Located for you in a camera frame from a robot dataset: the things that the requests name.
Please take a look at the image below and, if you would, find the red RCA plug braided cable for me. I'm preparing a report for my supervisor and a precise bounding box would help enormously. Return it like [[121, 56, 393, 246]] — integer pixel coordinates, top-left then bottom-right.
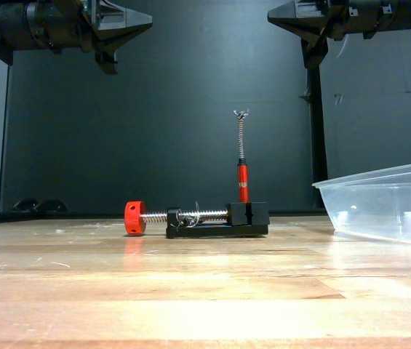
[[231, 108, 252, 188]]

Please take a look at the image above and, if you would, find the clear plastic tub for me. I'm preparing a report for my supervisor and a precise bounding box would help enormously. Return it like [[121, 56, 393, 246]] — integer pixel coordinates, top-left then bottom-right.
[[312, 161, 411, 248]]

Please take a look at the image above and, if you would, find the black clamp with red knob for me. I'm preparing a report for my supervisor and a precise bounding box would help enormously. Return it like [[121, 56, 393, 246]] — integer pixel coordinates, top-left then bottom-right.
[[124, 200, 271, 240]]

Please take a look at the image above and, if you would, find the black metal frame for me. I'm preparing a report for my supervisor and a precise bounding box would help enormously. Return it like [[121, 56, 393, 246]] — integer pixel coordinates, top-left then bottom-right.
[[0, 68, 330, 225]]

